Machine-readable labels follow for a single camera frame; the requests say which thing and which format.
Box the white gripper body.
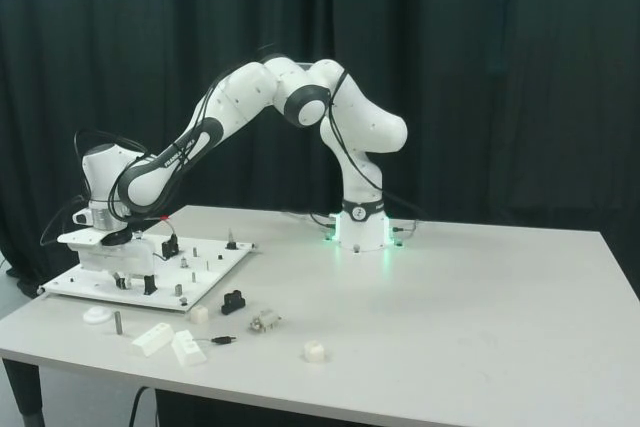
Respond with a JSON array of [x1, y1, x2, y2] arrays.
[[78, 239, 154, 274]]

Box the white peg holder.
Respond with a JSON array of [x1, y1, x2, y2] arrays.
[[131, 325, 175, 357], [171, 329, 210, 366]]

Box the white large gear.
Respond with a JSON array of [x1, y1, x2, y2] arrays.
[[82, 305, 114, 327]]

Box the white task board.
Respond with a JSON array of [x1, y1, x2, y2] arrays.
[[38, 229, 259, 313]]

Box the black D-SUB plug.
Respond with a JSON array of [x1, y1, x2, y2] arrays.
[[221, 290, 247, 316]]

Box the silver metal plug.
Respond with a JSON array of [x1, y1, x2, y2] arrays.
[[247, 314, 282, 334]]

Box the dark table leg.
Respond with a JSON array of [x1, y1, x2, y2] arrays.
[[2, 359, 45, 427]]

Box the black panel under table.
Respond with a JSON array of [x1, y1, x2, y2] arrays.
[[154, 386, 519, 427]]

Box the black curtain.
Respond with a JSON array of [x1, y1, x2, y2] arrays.
[[0, 0, 640, 298]]

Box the black plug with short cable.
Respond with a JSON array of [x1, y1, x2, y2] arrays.
[[153, 231, 181, 262]]

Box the black camera cable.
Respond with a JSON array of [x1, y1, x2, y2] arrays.
[[41, 193, 90, 248]]

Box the black floor cable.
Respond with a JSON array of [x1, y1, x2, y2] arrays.
[[131, 385, 157, 427]]

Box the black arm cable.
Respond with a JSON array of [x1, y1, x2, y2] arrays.
[[73, 69, 386, 228]]

